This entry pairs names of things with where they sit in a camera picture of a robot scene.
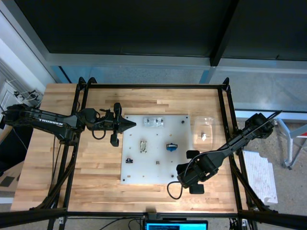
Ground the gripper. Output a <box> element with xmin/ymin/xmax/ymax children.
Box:
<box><xmin>97</xmin><ymin>102</ymin><xmax>137</xmax><ymax>147</ymax></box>
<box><xmin>184</xmin><ymin>150</ymin><xmax>205</xmax><ymax>195</ymax></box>

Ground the grey metal stand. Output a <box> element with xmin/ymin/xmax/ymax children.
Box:
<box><xmin>274</xmin><ymin>117</ymin><xmax>307</xmax><ymax>171</ymax></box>

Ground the blue-edged laptop screen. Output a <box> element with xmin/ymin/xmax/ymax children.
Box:
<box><xmin>143</xmin><ymin>220</ymin><xmax>209</xmax><ymax>230</ymax></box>

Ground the white foam block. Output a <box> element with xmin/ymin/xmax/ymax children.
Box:
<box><xmin>242</xmin><ymin>150</ymin><xmax>279</xmax><ymax>204</ymax></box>

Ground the cardboard box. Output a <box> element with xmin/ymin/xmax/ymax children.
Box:
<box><xmin>0</xmin><ymin>161</ymin><xmax>24</xmax><ymax>195</ymax></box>

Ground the black metal frame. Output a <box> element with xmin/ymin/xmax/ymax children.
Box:
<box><xmin>0</xmin><ymin>76</ymin><xmax>307</xmax><ymax>230</ymax></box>

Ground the clear plastic tub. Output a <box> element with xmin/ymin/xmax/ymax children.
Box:
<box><xmin>192</xmin><ymin>116</ymin><xmax>216</xmax><ymax>151</ymax></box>

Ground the white taskboard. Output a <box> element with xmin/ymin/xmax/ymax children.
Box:
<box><xmin>119</xmin><ymin>115</ymin><xmax>197</xmax><ymax>185</ymax></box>

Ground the aluminium block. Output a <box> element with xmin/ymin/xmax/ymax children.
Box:
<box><xmin>143</xmin><ymin>117</ymin><xmax>165</xmax><ymax>128</ymax></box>

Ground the small black table camera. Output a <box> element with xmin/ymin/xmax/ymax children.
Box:
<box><xmin>143</xmin><ymin>207</ymin><xmax>160</xmax><ymax>220</ymax></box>

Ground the black room pillar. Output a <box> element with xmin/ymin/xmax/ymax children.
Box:
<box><xmin>210</xmin><ymin>0</ymin><xmax>240</xmax><ymax>67</ymax></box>

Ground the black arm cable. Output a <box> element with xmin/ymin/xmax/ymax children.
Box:
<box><xmin>92</xmin><ymin>124</ymin><xmax>108</xmax><ymax>140</ymax></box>
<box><xmin>166</xmin><ymin>181</ymin><xmax>185</xmax><ymax>200</ymax></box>

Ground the black equipment case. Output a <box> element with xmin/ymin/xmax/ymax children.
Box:
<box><xmin>0</xmin><ymin>126</ymin><xmax>31</xmax><ymax>177</ymax></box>

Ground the power strip with plugs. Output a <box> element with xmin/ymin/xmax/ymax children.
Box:
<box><xmin>13</xmin><ymin>90</ymin><xmax>44</xmax><ymax>106</ymax></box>

